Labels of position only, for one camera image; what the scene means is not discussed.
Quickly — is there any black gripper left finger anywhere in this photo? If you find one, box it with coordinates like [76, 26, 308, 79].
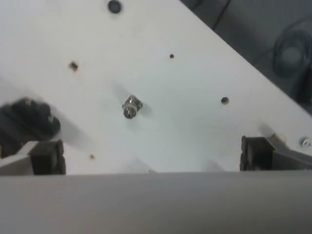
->
[0, 138, 67, 176]

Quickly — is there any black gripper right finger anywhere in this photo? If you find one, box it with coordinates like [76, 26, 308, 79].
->
[239, 135, 312, 172]

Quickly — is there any metal BNC plug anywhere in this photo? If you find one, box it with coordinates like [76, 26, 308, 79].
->
[123, 99, 140, 120]

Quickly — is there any black D-SUB plug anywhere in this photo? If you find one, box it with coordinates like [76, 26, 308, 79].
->
[0, 97, 61, 156]

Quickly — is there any white task board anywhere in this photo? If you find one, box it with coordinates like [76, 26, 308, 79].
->
[0, 0, 312, 176]

